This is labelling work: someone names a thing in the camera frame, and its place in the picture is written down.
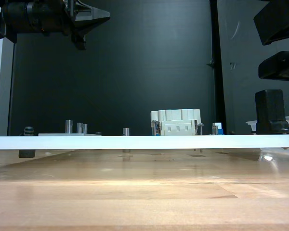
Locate blue white terminal block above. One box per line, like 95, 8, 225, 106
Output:
211, 122, 224, 136

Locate large white connector housing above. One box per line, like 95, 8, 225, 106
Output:
150, 108, 202, 136

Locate black aluminium frame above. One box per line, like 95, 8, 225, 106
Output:
206, 0, 229, 136

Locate black rubber board foot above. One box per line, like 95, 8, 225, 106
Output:
18, 149, 37, 159

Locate tall black mount block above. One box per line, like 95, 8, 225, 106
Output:
254, 89, 289, 135

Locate white taskboard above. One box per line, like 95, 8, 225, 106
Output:
0, 135, 289, 151

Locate flat white plate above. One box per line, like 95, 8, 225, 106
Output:
38, 133, 102, 137

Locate white connector insert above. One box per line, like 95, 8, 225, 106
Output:
159, 120, 196, 136

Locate thick steel bar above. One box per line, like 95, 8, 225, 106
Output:
65, 119, 74, 134

